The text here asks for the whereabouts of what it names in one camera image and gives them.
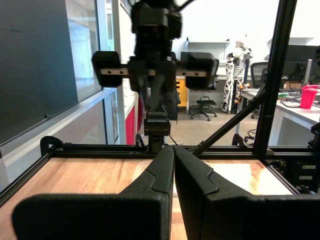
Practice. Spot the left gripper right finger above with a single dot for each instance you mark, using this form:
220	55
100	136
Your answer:
250	220

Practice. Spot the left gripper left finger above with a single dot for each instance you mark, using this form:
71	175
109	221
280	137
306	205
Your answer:
100	217

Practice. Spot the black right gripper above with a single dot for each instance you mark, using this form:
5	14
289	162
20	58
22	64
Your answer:
107	70

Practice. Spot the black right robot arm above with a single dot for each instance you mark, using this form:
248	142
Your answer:
157	130

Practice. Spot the yellow cabinet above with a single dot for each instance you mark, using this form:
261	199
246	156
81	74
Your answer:
182	92

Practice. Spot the red cabinet panel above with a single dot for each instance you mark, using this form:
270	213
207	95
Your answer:
130	125

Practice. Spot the black mesh office chair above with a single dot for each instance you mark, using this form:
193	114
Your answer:
206	102

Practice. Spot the white lattice structure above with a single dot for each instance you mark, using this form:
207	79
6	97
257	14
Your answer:
231	75

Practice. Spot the grey office chair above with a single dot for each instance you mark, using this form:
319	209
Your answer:
257	72

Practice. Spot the white desk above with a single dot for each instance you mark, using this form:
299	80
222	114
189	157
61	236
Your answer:
287	112

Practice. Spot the red plastic container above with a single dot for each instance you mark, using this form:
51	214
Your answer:
308	98

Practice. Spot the black computer monitor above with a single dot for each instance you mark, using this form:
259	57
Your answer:
295	67

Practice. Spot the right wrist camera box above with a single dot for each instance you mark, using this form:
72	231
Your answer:
155	18

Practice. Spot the grey wall shelf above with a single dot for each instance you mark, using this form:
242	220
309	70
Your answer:
210	43

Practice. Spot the black aluminium frame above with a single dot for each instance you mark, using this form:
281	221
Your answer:
100	148

